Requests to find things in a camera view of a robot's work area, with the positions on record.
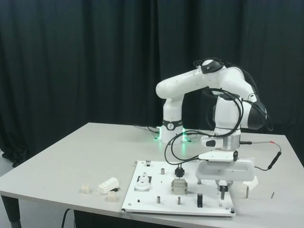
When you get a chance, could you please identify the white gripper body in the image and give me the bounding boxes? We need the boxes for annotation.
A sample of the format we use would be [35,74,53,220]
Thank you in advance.
[195,159,256,184]

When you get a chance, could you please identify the white peg holder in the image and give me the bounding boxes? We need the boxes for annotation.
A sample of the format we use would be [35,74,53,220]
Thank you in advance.
[237,180,259,198]

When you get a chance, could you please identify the metal D-SUB plug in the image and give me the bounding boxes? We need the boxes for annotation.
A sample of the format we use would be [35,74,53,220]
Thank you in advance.
[170,179,189,196]

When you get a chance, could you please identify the black waterproof plug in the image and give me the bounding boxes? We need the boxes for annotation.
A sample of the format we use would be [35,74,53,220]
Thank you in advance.
[174,167,186,179]

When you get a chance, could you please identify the white task board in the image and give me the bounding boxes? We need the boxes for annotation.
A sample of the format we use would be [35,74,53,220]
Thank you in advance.
[121,160,237,212]

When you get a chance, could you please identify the white large gear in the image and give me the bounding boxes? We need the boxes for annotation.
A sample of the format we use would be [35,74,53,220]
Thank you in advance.
[134,180,151,191]

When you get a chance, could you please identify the long white holder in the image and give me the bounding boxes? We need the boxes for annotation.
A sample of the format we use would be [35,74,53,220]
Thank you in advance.
[96,177,121,194]

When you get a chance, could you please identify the black curtains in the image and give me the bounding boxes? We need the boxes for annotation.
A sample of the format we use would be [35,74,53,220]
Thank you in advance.
[0,0,304,168]

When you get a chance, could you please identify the black table leg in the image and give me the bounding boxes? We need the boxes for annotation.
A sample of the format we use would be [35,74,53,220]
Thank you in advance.
[0,195,20,228]

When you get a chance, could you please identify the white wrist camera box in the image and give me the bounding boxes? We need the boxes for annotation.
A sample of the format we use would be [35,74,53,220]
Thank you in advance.
[200,136,224,148]

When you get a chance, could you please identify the black rod on wire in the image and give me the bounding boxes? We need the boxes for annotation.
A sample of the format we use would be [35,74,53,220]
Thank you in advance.
[239,140,283,171]

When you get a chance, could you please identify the black looping arm cable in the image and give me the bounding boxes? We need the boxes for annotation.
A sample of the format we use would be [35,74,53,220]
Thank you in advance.
[164,87,243,167]

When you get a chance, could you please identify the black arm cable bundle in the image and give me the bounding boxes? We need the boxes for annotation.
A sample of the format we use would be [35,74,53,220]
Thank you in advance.
[193,57,274,132]

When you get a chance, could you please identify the black cable under table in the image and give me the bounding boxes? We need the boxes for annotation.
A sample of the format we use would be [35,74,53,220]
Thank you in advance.
[62,208,75,228]

